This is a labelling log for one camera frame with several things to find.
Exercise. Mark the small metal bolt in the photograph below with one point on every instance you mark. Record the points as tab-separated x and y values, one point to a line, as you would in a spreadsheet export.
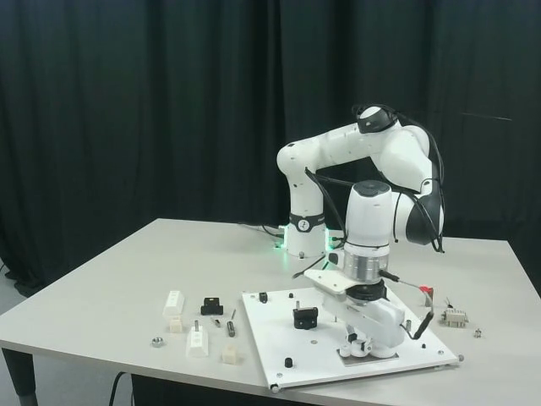
478	333

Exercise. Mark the white square hole holder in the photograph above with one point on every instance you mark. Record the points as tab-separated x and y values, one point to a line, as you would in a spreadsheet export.
231	354

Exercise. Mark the flat white mounting plate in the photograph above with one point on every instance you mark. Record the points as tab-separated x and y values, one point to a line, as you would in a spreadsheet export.
325	279

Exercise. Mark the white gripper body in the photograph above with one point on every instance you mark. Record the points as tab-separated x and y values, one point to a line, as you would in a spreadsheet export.
376	321

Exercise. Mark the long white holder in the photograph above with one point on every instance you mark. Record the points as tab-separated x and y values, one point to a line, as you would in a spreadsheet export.
174	301

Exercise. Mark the dark table leg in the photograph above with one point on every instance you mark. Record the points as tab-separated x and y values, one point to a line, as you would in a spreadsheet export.
19	376

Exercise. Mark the small white cube holder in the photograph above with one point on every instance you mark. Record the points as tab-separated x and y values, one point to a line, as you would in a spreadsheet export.
176	327

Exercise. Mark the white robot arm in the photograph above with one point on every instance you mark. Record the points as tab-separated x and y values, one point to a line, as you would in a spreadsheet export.
329	144

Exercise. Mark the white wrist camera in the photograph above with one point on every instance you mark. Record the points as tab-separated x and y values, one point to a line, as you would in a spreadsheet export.
334	258

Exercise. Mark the white holder with peg hole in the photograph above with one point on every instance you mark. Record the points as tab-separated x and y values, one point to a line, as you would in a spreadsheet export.
196	344

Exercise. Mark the black box under table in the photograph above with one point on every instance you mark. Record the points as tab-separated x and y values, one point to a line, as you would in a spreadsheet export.
198	391

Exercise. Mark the black D-SUB plug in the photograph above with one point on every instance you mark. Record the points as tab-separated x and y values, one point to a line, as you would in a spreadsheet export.
212	306

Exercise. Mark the standing metal peg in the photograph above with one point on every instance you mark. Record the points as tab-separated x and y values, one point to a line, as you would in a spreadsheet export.
429	299

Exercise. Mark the white small gear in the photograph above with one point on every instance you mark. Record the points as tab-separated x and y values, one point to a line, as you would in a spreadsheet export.
345	350

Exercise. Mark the black curtain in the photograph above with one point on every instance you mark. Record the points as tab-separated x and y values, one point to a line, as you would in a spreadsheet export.
127	105

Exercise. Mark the metal nut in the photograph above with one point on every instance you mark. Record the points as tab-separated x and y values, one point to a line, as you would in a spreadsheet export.
158	341

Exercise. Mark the dark metal round peg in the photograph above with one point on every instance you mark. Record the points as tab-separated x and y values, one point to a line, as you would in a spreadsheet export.
231	329

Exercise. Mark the white task board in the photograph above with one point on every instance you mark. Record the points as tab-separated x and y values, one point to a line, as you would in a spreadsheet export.
296	342

